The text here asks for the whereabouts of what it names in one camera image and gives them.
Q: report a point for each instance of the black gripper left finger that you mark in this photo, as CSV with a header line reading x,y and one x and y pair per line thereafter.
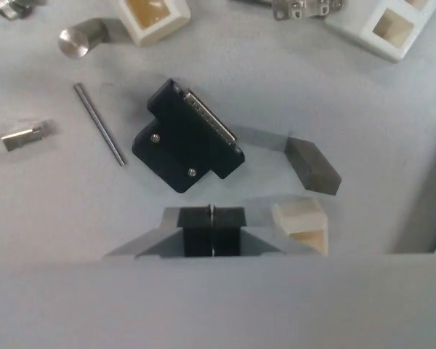
x,y
196,232

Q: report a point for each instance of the white task board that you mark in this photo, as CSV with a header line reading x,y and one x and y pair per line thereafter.
x,y
428,145

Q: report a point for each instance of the metal square peg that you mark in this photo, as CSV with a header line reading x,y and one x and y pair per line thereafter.
x,y
312,163

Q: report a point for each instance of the black D-SUB plug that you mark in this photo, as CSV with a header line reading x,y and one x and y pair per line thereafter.
x,y
181,145

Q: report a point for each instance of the beige waterproof plug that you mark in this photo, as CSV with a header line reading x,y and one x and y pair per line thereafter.
x,y
301,11

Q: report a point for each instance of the thin metal rod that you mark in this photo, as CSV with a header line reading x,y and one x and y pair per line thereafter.
x,y
99,123

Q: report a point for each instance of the grey Ethernet plug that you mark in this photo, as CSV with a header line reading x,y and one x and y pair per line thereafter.
x,y
18,140

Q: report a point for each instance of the white square-hole holder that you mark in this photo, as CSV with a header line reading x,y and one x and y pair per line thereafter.
x,y
181,18

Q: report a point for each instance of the small white peg holder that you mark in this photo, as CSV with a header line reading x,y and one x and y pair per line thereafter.
x,y
298,218

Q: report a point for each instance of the metal BNC plug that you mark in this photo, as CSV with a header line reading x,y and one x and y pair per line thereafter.
x,y
3,11

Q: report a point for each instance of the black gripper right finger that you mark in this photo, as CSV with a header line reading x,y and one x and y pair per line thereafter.
x,y
229,232

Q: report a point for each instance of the white two-hole holder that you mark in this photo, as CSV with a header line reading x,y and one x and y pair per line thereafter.
x,y
349,23

